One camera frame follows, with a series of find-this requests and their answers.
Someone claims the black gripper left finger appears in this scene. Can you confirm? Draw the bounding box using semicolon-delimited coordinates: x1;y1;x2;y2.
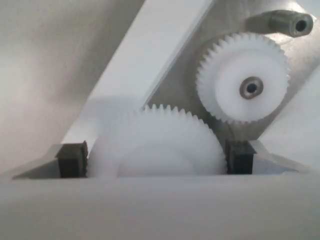
11;141;90;180

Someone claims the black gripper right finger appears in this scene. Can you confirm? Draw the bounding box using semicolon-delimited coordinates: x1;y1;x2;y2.
224;139;313;175

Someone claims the white large gear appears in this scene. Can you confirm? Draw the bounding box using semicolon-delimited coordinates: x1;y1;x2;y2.
86;103;227;179

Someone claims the white medium gear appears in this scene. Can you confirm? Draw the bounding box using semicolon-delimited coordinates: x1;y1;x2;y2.
195;32;291;125

